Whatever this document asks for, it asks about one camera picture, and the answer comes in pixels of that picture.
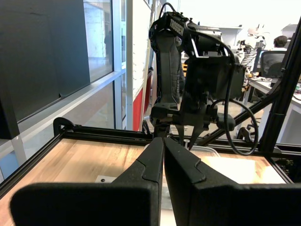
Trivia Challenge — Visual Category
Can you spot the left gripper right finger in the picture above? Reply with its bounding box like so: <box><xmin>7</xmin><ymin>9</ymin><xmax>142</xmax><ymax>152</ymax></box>
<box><xmin>164</xmin><ymin>138</ymin><xmax>301</xmax><ymax>226</ymax></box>

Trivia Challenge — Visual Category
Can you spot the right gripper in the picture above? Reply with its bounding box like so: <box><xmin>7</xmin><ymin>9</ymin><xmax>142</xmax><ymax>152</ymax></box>
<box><xmin>150</xmin><ymin>91</ymin><xmax>236</xmax><ymax>151</ymax></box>

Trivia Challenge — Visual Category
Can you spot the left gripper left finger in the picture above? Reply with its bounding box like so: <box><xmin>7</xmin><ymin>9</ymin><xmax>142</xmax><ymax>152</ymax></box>
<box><xmin>9</xmin><ymin>137</ymin><xmax>164</xmax><ymax>226</ymax></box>

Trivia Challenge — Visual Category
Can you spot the clear plastic tub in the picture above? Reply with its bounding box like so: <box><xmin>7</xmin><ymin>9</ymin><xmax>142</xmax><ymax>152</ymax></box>
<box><xmin>182</xmin><ymin>144</ymin><xmax>222</xmax><ymax>163</ymax></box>

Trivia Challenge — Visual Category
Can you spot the red partition panel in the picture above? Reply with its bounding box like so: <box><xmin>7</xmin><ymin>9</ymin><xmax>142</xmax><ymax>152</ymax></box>
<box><xmin>133</xmin><ymin>86</ymin><xmax>152</xmax><ymax>131</ymax></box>

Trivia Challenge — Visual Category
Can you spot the white desk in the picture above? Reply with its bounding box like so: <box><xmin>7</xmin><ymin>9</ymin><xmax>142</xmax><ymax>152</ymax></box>
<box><xmin>244</xmin><ymin>77</ymin><xmax>301</xmax><ymax>118</ymax></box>

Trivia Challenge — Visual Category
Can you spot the person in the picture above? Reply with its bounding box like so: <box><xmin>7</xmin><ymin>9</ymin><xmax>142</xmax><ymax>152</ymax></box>
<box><xmin>238</xmin><ymin>27</ymin><xmax>261</xmax><ymax>69</ymax></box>
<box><xmin>272</xmin><ymin>35</ymin><xmax>293</xmax><ymax>51</ymax></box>

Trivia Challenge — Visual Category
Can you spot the grey office chair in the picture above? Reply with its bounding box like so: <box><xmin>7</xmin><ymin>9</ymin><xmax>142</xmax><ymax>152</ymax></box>
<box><xmin>260</xmin><ymin>50</ymin><xmax>286</xmax><ymax>78</ymax></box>

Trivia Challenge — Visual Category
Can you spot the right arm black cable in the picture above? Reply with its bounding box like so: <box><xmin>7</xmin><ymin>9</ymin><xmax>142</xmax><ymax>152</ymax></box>
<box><xmin>197</xmin><ymin>32</ymin><xmax>259</xmax><ymax>156</ymax></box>

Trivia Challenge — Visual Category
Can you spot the black aluminium frame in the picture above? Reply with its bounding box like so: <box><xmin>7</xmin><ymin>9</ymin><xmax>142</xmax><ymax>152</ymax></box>
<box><xmin>0</xmin><ymin>16</ymin><xmax>301</xmax><ymax>201</ymax></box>

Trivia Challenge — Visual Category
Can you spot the black vertical post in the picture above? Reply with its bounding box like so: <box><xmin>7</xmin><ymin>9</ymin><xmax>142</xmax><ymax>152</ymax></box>
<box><xmin>0</xmin><ymin>93</ymin><xmax>20</xmax><ymax>140</ymax></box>

